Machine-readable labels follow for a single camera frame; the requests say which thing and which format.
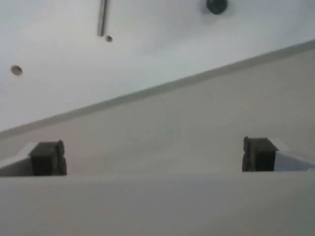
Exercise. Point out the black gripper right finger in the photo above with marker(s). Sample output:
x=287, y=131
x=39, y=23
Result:
x=261, y=155

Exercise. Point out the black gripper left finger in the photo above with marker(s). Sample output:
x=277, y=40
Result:
x=46, y=159

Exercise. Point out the white task board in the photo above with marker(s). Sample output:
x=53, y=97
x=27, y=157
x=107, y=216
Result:
x=147, y=56

